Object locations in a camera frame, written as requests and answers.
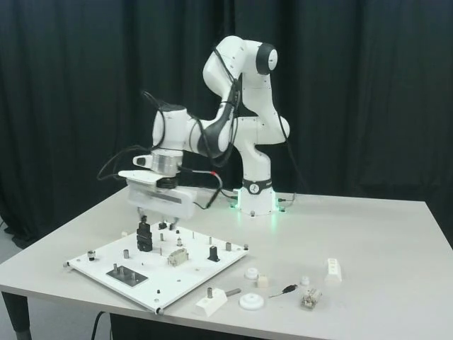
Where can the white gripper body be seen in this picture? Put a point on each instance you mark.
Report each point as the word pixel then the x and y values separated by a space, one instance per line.
pixel 163 202

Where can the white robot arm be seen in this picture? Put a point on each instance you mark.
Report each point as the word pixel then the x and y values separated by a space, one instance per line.
pixel 255 106

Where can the large metal round peg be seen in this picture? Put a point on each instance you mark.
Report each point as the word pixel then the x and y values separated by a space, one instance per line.
pixel 126 254

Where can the round dark metal plug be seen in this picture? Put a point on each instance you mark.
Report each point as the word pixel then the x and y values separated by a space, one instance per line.
pixel 92 255

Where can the white peg holder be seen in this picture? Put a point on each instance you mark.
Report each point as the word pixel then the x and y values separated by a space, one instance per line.
pixel 212 305

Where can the small black plug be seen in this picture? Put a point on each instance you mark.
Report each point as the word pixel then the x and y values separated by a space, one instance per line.
pixel 163 225

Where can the small metal plug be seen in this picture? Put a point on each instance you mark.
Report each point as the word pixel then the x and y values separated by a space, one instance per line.
pixel 179 242

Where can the black D-SUB plug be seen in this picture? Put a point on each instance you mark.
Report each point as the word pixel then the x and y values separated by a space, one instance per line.
pixel 143 239

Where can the white task board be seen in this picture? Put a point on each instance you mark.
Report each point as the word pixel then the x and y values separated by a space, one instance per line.
pixel 198 263

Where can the white small gear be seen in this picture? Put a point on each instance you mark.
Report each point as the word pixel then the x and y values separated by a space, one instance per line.
pixel 251 273

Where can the cream square block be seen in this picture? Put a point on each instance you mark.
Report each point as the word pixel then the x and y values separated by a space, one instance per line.
pixel 262 281

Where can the white large gear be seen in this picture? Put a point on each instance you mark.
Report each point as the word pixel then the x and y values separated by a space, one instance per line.
pixel 252 302

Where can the black curtain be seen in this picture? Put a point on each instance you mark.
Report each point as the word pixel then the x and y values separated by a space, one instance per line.
pixel 70 88

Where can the beige waterproof plug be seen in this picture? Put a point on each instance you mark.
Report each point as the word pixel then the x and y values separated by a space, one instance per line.
pixel 309 297

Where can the black table leg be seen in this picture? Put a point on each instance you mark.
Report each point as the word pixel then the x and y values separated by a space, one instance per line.
pixel 16 313

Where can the white holder with holes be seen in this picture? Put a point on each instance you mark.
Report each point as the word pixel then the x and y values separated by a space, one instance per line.
pixel 333 272

